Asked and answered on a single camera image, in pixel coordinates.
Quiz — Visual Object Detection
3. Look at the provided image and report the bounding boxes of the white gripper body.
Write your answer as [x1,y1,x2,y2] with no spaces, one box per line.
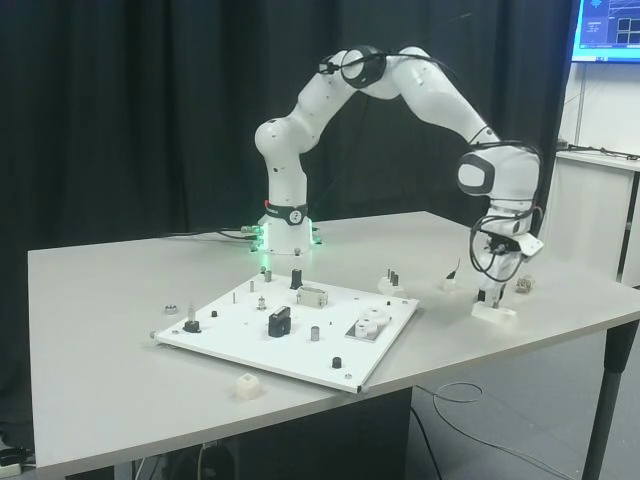
[474,257,509,300]

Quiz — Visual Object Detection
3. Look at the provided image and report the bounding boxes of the white peg holder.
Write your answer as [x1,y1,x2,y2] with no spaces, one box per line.
[471,301,517,325]

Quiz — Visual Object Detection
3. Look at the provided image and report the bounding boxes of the white holder with pegs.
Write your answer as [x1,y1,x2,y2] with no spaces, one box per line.
[378,267,406,297]

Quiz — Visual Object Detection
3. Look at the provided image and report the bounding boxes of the white large gear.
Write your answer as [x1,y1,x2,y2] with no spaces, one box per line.
[360,305,394,327]

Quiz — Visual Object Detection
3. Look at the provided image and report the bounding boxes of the white cabinet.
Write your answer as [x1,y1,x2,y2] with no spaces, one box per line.
[542,145,640,289]

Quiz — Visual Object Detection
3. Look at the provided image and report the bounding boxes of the dark table leg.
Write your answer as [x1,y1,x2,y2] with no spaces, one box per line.
[581,319,639,480]

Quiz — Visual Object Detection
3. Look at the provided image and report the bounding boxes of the white task board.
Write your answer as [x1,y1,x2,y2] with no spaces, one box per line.
[152,272,420,395]

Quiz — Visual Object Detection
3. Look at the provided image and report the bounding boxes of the white cube holder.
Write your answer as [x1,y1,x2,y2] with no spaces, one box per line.
[234,372,263,402]

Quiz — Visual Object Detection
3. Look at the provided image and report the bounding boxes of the blue screen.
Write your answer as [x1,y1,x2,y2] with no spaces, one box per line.
[569,0,640,64]

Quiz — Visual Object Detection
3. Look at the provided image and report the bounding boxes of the black curtain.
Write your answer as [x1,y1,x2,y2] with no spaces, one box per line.
[0,0,584,254]

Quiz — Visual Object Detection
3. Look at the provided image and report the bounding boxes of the white power strip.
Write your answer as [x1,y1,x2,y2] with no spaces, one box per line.
[0,448,37,477]

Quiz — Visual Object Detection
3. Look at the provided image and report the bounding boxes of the grey floor cable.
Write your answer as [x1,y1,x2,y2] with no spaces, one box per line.
[432,381,587,480]

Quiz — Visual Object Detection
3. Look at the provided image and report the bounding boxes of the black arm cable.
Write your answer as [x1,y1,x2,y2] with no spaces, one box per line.
[319,45,544,151]

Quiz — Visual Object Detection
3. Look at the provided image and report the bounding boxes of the black base cables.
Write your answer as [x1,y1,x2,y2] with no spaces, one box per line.
[169,225,262,243]

